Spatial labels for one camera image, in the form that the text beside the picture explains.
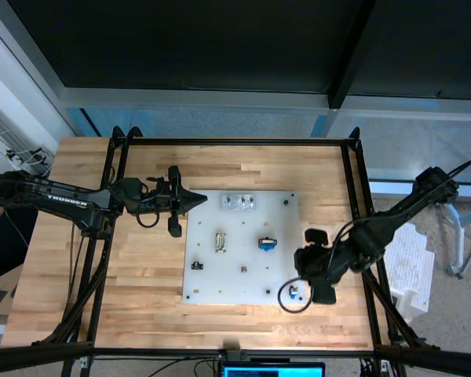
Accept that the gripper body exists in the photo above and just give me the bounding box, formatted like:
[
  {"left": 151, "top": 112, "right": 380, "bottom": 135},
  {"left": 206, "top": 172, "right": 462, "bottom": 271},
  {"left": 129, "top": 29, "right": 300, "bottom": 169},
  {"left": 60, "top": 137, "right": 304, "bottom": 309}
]
[
  {"left": 305, "top": 226, "right": 341, "bottom": 306},
  {"left": 148, "top": 165, "right": 183, "bottom": 239}
]

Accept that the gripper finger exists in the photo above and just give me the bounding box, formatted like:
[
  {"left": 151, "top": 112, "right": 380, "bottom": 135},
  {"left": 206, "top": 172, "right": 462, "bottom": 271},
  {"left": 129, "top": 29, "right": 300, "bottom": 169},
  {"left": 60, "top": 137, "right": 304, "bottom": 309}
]
[
  {"left": 294, "top": 247, "right": 317, "bottom": 266},
  {"left": 294, "top": 265, "right": 317, "bottom": 282},
  {"left": 180, "top": 199, "right": 208, "bottom": 216},
  {"left": 180, "top": 184, "right": 208, "bottom": 200}
]

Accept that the white taskboard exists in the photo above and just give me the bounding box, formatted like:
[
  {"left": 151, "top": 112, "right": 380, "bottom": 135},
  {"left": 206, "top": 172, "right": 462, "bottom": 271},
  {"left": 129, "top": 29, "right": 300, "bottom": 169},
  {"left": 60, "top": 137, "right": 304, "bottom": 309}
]
[{"left": 181, "top": 190, "right": 308, "bottom": 306}]

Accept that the white foam packaging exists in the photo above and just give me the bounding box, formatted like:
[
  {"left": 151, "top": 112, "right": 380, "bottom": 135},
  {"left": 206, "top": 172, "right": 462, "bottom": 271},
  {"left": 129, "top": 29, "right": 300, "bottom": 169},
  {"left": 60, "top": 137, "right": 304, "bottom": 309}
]
[{"left": 382, "top": 223, "right": 436, "bottom": 324}]

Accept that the laptop screen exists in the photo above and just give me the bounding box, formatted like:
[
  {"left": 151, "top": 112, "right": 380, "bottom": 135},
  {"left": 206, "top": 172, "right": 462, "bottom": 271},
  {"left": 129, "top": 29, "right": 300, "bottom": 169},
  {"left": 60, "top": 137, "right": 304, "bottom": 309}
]
[{"left": 218, "top": 361, "right": 327, "bottom": 377}]

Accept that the grey metal stand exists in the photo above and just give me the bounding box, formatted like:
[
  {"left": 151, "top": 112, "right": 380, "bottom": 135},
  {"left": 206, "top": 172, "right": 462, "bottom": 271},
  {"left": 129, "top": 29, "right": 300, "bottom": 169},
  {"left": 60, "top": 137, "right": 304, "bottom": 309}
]
[{"left": 435, "top": 196, "right": 471, "bottom": 280}]

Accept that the black vertical pillar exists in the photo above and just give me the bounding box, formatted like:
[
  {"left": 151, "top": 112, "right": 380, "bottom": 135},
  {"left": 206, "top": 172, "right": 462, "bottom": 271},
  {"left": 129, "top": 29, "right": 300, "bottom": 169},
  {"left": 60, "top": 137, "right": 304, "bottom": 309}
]
[{"left": 327, "top": 0, "right": 378, "bottom": 109}]

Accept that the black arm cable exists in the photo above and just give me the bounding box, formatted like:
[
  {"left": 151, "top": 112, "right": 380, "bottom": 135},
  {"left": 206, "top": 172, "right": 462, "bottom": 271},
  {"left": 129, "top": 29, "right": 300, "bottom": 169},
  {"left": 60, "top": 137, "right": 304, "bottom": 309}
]
[
  {"left": 278, "top": 218, "right": 363, "bottom": 314},
  {"left": 135, "top": 202, "right": 161, "bottom": 229}
]

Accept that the blue black D-sub connector mount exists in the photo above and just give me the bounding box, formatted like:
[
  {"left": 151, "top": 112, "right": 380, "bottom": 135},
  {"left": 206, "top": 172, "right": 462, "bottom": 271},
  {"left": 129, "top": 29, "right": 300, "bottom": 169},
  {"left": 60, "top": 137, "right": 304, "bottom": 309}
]
[{"left": 257, "top": 236, "right": 278, "bottom": 253}]

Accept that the black aluminium frame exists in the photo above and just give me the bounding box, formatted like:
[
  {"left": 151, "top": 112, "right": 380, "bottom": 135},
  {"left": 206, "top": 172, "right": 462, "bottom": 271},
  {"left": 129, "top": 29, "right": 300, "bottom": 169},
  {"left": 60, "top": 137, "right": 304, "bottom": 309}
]
[{"left": 0, "top": 125, "right": 471, "bottom": 377}]

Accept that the cable bundle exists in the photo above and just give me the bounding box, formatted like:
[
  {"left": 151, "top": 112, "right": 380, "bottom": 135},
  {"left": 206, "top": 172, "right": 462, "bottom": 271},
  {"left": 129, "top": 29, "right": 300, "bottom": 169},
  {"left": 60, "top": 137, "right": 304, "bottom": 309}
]
[{"left": 3, "top": 147, "right": 52, "bottom": 168}]

